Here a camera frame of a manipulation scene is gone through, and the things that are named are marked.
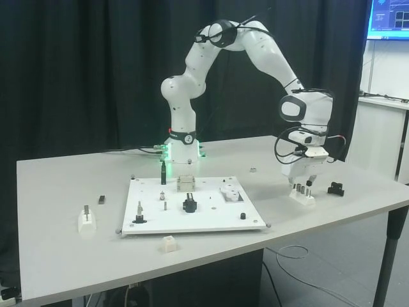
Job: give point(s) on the white round peg holder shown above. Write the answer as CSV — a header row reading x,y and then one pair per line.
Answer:
x,y
302,200

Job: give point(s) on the dark USB plug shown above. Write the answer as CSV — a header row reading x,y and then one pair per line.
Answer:
x,y
101,199

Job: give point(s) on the ribbed metal stud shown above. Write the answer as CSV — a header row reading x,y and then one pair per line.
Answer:
x,y
162,195

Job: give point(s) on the small white cube holder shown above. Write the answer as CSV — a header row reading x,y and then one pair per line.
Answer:
x,y
167,245

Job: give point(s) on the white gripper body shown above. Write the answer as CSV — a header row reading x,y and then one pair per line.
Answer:
x,y
302,168

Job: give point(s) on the dark table leg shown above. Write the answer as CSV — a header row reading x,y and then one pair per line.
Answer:
x,y
388,256

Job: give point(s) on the black D-SUB plug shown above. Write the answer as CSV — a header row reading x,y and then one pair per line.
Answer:
x,y
189,206

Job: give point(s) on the thick metal square peg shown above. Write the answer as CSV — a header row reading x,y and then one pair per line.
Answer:
x,y
86,209

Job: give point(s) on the white small gear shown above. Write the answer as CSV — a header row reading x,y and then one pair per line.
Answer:
x,y
236,198

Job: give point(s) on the white task board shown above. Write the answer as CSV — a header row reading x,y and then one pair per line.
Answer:
x,y
191,220

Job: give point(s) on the white square peg holder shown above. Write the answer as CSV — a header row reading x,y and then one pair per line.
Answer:
x,y
87,227

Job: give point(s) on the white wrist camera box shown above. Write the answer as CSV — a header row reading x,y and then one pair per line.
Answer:
x,y
298,137

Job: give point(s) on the black curtain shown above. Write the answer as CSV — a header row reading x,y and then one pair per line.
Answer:
x,y
80,64

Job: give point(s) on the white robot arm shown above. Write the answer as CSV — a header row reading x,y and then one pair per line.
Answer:
x,y
182,118

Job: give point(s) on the white medium gear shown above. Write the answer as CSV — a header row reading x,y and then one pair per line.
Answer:
x,y
231,192

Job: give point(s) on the black Ethernet plug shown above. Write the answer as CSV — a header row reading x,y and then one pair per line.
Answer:
x,y
336,189

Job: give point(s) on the blue screen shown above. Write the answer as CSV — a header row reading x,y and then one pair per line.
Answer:
x,y
388,19

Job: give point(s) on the black waterproof plug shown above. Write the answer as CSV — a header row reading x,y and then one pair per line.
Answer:
x,y
163,172

